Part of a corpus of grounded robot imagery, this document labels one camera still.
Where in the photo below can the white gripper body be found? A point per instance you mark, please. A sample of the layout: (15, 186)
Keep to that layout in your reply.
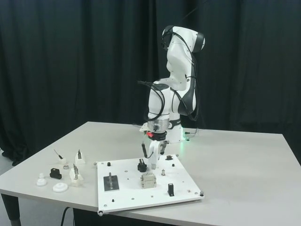
(154, 150)

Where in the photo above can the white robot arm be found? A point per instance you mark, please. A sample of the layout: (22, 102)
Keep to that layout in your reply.
(178, 54)

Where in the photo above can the black waterproof plug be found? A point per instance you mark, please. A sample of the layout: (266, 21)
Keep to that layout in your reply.
(141, 166)

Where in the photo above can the white task board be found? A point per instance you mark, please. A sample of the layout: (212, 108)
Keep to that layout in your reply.
(141, 197)

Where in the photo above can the small black plug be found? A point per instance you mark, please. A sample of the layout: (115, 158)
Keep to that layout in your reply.
(79, 153)

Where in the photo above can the tall white plug holder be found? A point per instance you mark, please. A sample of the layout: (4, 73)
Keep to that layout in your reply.
(80, 160)

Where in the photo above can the metal square peg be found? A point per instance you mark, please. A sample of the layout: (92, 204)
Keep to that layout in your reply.
(76, 174)

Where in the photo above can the metal round peg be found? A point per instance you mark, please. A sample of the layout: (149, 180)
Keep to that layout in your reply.
(74, 169)

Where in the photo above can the white peg holder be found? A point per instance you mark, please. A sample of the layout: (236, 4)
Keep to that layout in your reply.
(76, 181)

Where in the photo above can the metal bolt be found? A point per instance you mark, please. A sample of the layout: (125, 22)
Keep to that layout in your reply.
(65, 167)

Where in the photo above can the small white plug holder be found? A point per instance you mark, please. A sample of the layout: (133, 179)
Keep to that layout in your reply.
(61, 160)

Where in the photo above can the black D-SUB plug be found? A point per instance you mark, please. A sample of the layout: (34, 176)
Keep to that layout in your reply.
(55, 173)

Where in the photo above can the white large gear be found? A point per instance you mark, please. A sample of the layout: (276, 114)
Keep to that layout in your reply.
(60, 188)

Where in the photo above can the white small gear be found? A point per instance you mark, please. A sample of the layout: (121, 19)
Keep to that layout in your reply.
(41, 176)

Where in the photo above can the white medium gear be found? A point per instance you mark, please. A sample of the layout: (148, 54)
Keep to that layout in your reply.
(40, 183)

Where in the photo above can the black curtain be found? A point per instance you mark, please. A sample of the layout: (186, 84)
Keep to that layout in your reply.
(70, 58)

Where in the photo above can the dark table leg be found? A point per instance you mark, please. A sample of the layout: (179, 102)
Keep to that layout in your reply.
(9, 209)

